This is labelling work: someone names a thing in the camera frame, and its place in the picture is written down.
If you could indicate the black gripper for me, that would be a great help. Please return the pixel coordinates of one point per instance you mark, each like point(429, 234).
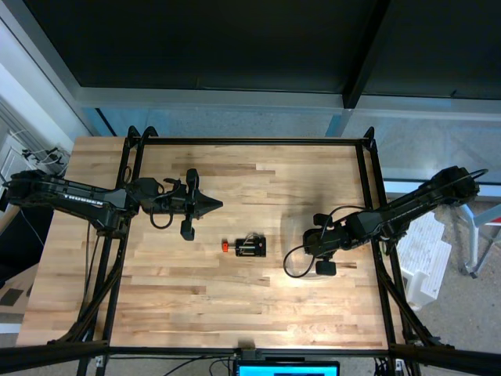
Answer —
point(326, 241)
point(176, 201)

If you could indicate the black clamp with red knob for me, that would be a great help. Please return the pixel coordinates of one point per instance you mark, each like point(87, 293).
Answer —
point(258, 250)

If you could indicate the white stepped foam block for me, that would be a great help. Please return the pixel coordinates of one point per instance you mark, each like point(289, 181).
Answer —
point(426, 258)

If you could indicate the laptop screen with blue edge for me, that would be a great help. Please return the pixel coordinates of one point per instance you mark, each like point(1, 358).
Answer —
point(285, 370)

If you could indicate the brown cardboard box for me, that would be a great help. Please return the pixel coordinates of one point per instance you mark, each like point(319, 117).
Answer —
point(23, 280)

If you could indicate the black aluminium frame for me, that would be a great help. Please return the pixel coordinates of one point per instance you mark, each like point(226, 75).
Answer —
point(250, 139)

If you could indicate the small black camera box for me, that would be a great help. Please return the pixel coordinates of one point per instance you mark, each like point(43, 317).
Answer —
point(246, 352)

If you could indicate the grey metal chair frame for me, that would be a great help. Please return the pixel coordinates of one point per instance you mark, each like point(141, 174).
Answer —
point(473, 243)

